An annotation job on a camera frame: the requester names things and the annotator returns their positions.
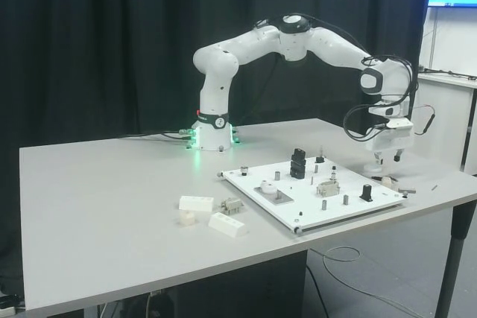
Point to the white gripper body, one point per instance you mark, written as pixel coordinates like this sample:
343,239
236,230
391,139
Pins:
395,135

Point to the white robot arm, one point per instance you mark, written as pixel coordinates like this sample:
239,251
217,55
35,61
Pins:
287,42

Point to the black D-SUB plug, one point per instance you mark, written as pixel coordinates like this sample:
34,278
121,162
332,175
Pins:
297,164

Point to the metal D-SUB connector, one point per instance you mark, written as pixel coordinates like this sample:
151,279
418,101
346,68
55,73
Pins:
231,207

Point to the white large gear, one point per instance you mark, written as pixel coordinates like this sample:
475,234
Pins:
375,169

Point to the white medium gear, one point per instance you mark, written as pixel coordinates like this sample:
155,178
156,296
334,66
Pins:
388,181

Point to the black Ethernet plug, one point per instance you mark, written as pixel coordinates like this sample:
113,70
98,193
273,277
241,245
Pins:
366,192

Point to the metal bolt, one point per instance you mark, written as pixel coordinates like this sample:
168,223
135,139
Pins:
333,175

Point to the white cabinet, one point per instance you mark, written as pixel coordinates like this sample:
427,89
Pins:
447,117

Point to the black waterproof plug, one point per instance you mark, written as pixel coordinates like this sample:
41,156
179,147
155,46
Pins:
319,158

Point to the metal round peg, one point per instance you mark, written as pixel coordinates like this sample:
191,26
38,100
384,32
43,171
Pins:
278,176
324,205

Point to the white small gear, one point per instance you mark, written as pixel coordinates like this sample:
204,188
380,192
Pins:
267,187

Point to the black table leg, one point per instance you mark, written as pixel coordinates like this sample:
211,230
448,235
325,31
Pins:
457,258

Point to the white task board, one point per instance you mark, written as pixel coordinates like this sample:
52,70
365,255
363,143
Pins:
261,206

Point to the metal BNC plug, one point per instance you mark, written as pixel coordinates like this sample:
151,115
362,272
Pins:
244,171

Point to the white holder with holes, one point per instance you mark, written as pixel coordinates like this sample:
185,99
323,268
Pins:
196,203
227,225

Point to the small white holder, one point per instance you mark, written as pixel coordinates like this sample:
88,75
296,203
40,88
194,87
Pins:
187,219

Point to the black cabinet under table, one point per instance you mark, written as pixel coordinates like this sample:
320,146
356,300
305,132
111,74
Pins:
223,288

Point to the black curtains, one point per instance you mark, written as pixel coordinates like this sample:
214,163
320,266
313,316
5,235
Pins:
112,35

